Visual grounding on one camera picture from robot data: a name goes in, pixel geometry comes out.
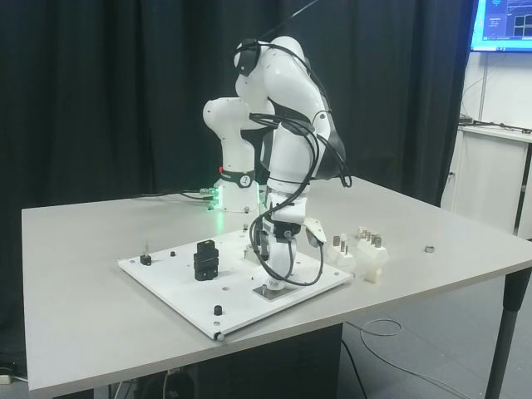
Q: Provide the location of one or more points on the metal nut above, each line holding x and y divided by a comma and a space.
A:
429, 249

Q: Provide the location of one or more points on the small upright metal plug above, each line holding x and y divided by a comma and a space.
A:
146, 261

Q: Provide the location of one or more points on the black curtains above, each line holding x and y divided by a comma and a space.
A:
104, 104

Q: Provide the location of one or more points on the black round knob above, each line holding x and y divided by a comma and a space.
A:
217, 311

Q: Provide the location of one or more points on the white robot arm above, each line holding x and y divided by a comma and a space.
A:
287, 83

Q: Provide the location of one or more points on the dark grey table leg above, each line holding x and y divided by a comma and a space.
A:
505, 332

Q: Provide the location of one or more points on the small white block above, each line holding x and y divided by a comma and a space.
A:
374, 275

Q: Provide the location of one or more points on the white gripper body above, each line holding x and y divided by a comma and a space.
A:
282, 262

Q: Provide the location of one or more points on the metal square peg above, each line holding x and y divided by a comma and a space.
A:
336, 241

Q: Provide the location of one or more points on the black D-SUB plug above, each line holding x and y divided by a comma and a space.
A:
205, 262

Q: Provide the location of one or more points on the black control box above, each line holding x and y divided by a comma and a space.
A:
270, 365

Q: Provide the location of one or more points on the white task board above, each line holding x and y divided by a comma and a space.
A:
174, 299

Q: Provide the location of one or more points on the blue screen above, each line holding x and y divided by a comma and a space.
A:
503, 25

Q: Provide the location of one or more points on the white peg holder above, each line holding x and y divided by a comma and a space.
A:
374, 257
341, 257

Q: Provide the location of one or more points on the white cabinet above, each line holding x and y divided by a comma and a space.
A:
478, 174

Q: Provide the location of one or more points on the white power strip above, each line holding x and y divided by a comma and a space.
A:
4, 379

